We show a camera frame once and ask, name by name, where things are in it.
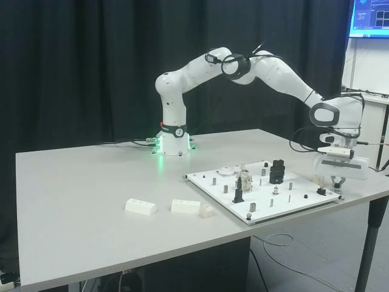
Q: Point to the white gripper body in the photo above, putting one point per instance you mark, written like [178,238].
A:
[340,168]

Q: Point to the thin black rod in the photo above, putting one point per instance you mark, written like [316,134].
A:
[369,142]

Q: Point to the black table leg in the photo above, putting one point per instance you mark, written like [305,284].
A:
[367,243]

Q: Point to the large black bolt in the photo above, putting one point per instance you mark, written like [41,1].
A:
[321,191]

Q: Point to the white cabinet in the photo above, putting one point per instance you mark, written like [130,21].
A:
[369,121]

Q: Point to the white task board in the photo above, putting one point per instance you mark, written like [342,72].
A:
[258,200]

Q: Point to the small white plug holder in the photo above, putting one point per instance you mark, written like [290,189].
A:
[206,211]

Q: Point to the black curtain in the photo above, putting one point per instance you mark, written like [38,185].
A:
[91,61]

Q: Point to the black USB plug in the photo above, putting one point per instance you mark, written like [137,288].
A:
[239,193]

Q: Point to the black D-SUB plug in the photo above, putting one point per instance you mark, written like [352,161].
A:
[277,171]

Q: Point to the metal BNC plug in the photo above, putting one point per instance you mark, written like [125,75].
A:
[276,190]

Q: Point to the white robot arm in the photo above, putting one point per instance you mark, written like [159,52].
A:
[197,68]

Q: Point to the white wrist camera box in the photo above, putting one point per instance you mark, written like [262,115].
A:
[335,150]

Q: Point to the blue screen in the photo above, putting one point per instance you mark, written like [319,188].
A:
[369,18]

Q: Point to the white peg holder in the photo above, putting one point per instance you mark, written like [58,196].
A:
[140,207]
[184,206]

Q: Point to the white gear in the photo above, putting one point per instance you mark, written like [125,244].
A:
[229,171]

